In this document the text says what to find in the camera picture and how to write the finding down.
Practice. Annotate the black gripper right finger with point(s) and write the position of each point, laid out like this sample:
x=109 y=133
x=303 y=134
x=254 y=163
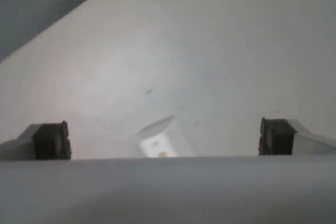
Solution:
x=277 y=137

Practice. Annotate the white plug holder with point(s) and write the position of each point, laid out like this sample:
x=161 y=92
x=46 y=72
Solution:
x=157 y=144

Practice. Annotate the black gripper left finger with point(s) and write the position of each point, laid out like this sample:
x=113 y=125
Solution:
x=51 y=141

